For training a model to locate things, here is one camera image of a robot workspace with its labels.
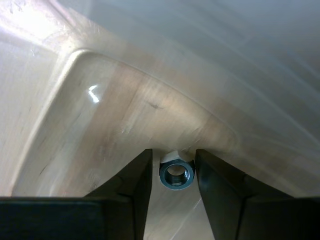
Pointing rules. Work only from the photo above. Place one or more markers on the silver M12 hex nut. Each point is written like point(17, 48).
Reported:
point(162, 175)

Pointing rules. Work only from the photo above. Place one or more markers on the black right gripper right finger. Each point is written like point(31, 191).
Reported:
point(262, 215)

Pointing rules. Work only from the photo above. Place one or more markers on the clear plastic tub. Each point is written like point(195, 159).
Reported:
point(150, 100)

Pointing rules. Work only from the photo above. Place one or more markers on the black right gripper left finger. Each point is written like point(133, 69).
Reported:
point(75, 217)

